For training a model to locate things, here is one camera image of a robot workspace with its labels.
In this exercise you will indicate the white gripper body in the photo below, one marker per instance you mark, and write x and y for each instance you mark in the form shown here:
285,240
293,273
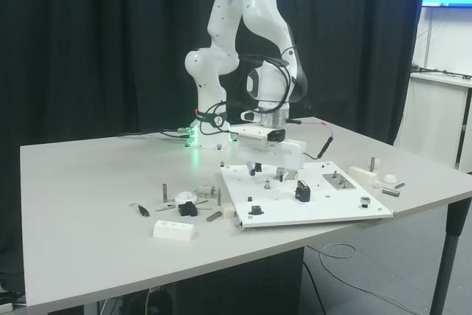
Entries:
291,154

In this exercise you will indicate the metal BNC plug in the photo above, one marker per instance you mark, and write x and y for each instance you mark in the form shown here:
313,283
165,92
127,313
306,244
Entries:
266,184

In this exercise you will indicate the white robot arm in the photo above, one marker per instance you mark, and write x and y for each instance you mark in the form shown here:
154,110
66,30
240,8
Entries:
221,23

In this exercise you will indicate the flat white mounting plate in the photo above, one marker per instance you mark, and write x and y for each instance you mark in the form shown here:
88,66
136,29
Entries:
247,134

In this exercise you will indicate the white task board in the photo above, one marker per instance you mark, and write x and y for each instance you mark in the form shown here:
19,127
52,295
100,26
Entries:
287,208

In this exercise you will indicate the thin metal round peg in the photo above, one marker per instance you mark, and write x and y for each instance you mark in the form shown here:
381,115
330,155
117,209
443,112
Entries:
219,197

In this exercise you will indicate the small white holder block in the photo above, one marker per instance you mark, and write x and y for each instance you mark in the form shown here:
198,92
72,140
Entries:
228,211

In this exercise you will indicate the clear waterproof plug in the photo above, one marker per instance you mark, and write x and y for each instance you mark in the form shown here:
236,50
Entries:
204,190

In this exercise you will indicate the white holder with holes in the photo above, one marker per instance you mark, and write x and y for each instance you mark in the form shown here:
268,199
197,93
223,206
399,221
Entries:
171,232
361,174

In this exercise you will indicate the white large gear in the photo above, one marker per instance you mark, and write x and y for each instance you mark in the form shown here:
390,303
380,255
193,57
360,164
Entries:
184,197

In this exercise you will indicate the metal bolt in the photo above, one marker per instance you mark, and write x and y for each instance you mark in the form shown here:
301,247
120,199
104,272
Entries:
364,202

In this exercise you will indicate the black D-SUB plug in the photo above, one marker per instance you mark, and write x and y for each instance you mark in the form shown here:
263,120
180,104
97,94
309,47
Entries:
186,208

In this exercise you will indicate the white medium gear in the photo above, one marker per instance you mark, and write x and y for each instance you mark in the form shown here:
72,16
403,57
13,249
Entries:
389,179

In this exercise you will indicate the small silver flat plug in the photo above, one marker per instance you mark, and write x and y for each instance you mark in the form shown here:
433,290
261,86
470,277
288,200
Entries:
166,208

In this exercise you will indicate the dark metal round peg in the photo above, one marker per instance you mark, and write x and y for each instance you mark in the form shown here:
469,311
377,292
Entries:
391,191

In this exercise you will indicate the black USB plug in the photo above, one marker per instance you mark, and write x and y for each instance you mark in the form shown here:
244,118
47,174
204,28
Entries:
143,211

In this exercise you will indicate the black cabinet under table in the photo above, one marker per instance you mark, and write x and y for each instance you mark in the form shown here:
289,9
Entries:
203,285

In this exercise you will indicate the white cabinet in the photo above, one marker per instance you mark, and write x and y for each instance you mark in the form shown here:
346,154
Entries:
439,123

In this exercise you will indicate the dark table leg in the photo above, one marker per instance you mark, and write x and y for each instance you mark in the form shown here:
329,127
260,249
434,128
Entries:
451,256

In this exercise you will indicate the black curtain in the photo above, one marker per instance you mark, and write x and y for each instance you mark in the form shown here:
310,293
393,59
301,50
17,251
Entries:
92,34

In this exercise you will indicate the white power strip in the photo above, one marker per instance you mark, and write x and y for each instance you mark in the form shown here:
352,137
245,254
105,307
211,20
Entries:
11,300

